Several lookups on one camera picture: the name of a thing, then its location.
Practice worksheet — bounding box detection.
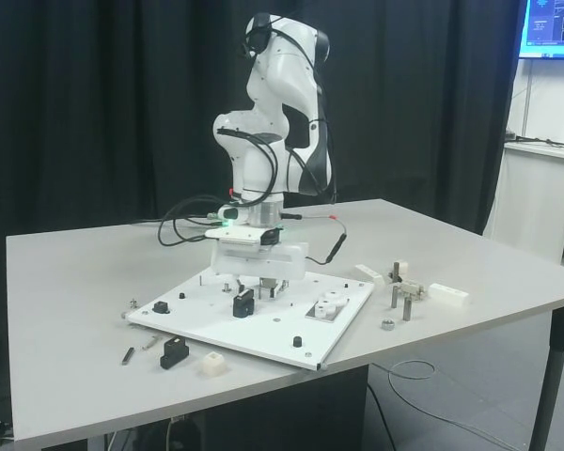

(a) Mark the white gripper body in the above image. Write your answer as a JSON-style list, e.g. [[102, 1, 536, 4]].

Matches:
[[210, 241, 309, 280]]

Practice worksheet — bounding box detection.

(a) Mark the white large gear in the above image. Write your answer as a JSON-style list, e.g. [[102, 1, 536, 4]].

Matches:
[[321, 288, 354, 309]]

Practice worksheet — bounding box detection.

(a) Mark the white task board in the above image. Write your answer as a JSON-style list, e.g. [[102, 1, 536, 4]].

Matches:
[[121, 268, 376, 372]]

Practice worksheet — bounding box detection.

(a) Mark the thin black rod red tag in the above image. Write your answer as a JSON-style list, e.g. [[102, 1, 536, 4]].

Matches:
[[326, 233, 350, 264]]

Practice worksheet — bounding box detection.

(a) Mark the white holder with holes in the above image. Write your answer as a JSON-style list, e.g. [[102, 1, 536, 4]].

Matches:
[[429, 281, 472, 307], [354, 263, 387, 286]]

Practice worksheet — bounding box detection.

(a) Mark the black D-SUB plug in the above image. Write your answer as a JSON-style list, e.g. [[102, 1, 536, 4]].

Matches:
[[158, 336, 192, 371]]

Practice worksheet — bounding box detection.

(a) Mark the black curtain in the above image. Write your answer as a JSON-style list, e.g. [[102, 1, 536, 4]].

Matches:
[[0, 0, 530, 427]]

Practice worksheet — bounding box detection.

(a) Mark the black table leg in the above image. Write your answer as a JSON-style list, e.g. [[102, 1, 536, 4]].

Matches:
[[527, 299, 564, 451]]

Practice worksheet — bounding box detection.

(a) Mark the blue screen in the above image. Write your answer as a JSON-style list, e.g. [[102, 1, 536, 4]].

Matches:
[[518, 0, 564, 61]]

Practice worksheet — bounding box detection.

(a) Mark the flat white mount plate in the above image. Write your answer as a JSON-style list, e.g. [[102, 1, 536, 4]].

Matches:
[[205, 226, 264, 241]]

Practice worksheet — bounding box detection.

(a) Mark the silver flange ring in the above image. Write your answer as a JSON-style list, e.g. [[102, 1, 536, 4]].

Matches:
[[249, 201, 285, 229]]

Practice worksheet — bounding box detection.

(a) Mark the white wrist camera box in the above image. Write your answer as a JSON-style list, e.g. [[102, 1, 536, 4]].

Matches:
[[216, 205, 254, 226]]

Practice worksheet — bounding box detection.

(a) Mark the black camera cable loop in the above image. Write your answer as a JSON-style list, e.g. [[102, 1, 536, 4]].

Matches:
[[157, 194, 229, 249]]

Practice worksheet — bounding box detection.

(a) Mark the thin black cable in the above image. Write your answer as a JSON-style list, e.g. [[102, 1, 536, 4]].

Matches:
[[504, 132, 564, 153]]

